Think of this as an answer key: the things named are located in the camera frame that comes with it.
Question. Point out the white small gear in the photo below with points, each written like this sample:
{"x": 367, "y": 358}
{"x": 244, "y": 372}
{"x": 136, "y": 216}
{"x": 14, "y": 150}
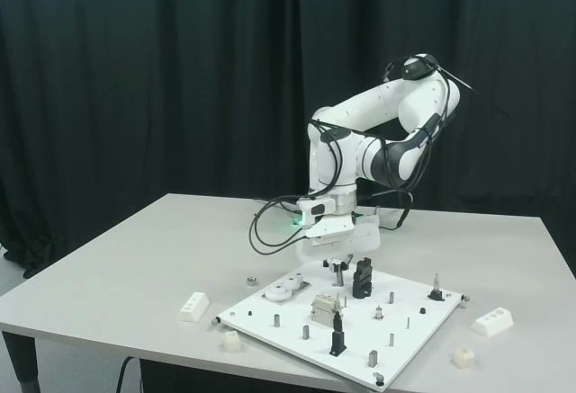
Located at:
{"x": 300, "y": 279}

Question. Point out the white large gear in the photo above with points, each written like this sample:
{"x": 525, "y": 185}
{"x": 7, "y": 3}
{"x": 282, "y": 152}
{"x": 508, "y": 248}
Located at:
{"x": 276, "y": 295}

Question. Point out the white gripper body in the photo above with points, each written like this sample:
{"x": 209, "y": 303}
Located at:
{"x": 364, "y": 235}

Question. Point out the white medium gear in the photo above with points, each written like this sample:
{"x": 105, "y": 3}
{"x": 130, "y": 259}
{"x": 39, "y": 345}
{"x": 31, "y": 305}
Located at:
{"x": 290, "y": 284}

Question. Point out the thick metal square peg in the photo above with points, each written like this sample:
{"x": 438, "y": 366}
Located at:
{"x": 373, "y": 358}

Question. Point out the white task board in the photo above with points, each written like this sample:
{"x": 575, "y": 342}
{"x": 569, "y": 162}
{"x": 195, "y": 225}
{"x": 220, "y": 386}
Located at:
{"x": 288, "y": 334}

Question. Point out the beige waterproof plug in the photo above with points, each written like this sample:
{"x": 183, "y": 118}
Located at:
{"x": 323, "y": 308}

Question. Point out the flat white mounting plate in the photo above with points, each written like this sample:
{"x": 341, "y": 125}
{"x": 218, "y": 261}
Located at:
{"x": 330, "y": 225}

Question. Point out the metal round peg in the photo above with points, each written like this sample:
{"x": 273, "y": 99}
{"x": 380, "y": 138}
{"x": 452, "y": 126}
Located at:
{"x": 275, "y": 320}
{"x": 392, "y": 297}
{"x": 338, "y": 278}

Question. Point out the clear Ethernet plug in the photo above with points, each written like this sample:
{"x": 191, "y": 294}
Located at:
{"x": 436, "y": 283}

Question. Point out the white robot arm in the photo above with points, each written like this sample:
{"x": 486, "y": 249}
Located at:
{"x": 382, "y": 100}

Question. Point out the black table leg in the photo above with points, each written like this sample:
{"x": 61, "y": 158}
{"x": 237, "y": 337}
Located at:
{"x": 20, "y": 361}

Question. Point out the black D-SUB plug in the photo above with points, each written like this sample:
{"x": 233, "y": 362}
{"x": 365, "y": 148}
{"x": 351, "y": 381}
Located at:
{"x": 362, "y": 278}

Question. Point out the black curtain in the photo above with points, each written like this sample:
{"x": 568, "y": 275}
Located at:
{"x": 135, "y": 51}

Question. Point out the black USB plug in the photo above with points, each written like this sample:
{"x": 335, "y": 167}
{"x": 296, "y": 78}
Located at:
{"x": 338, "y": 323}

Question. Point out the white box with dark window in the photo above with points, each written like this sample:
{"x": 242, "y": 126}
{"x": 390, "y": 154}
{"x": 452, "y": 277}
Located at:
{"x": 317, "y": 208}

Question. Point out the white peg holder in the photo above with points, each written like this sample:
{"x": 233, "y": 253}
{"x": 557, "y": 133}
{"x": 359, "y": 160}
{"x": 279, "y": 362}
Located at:
{"x": 194, "y": 306}
{"x": 491, "y": 322}

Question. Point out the round metal BNC plug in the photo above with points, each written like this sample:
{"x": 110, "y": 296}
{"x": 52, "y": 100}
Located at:
{"x": 252, "y": 281}

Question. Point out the small white plug holder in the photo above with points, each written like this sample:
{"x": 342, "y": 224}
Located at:
{"x": 230, "y": 341}
{"x": 464, "y": 357}

